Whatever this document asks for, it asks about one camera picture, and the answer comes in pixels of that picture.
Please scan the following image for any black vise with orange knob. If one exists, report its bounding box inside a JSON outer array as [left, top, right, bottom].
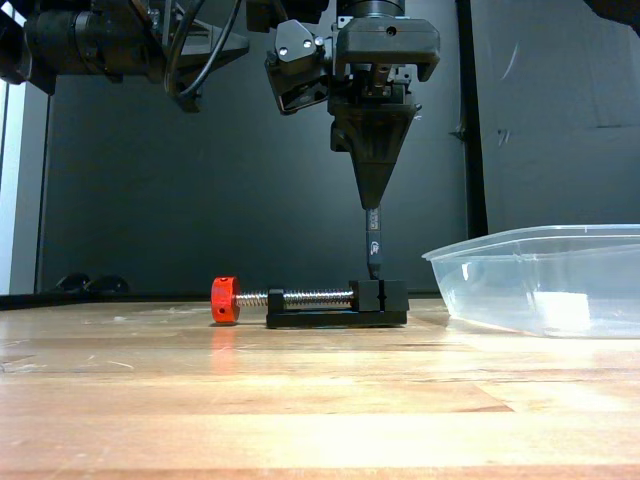
[[209, 274, 410, 330]]

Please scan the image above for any clear plastic tub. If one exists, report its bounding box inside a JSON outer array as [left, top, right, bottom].
[[421, 223, 640, 340]]

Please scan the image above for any small white block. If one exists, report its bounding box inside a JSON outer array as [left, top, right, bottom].
[[530, 290, 592, 326]]

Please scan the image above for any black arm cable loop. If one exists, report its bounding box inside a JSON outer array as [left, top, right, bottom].
[[163, 0, 251, 114]]

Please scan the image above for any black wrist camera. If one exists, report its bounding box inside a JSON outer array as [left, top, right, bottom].
[[263, 18, 331, 116]]

